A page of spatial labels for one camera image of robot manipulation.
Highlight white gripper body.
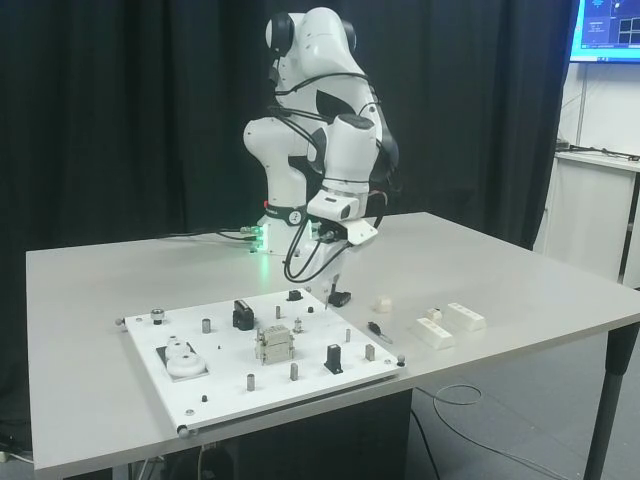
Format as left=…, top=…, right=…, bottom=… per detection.
left=305, top=239, right=347, bottom=293

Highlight white peg holder with holes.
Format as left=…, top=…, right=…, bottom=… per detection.
left=412, top=317, right=456, bottom=351
left=445, top=301, right=488, bottom=332

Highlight black Ethernet plug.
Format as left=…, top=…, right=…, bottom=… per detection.
left=323, top=343, right=346, bottom=375

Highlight grey waterproof plug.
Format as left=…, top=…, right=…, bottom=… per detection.
left=255, top=326, right=292, bottom=362

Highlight black D-SUB plug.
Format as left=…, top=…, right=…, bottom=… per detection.
left=231, top=298, right=255, bottom=332

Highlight white task board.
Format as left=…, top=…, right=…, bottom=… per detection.
left=113, top=293, right=409, bottom=437

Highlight white medium gear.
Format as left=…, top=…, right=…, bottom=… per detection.
left=169, top=352, right=203, bottom=377

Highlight black box under table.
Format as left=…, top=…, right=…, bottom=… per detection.
left=217, top=387, right=415, bottom=480

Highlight black curtain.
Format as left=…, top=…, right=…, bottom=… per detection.
left=0, top=0, right=574, bottom=451

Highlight white cabinet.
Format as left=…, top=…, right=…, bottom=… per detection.
left=541, top=147, right=640, bottom=292

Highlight black table leg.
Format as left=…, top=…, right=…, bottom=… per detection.
left=582, top=319, right=639, bottom=480

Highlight blue screen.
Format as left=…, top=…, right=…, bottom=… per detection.
left=568, top=0, right=640, bottom=65

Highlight white camera box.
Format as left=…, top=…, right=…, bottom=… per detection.
left=305, top=188, right=362, bottom=222

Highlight black base cables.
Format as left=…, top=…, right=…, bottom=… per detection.
left=158, top=225, right=266, bottom=251

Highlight grey floor cable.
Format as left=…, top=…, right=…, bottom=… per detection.
left=412, top=382, right=587, bottom=480

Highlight black floor cable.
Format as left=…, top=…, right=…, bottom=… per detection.
left=410, top=424, right=451, bottom=480

